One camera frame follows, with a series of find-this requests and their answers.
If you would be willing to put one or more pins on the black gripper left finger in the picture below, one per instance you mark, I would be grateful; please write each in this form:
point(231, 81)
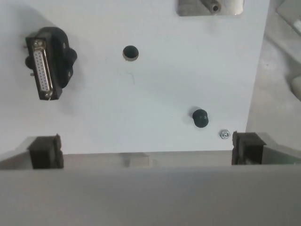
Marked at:
point(44, 153)

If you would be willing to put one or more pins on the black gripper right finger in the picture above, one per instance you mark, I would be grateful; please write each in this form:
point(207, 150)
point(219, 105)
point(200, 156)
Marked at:
point(247, 150)

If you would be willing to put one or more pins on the white Ethernet plug holder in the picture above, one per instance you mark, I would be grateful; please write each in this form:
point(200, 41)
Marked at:
point(136, 159)

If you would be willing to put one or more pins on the small metal nut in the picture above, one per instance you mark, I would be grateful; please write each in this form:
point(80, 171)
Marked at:
point(224, 134)

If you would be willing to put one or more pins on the white task board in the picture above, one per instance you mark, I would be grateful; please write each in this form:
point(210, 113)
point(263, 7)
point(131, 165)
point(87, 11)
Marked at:
point(152, 89)

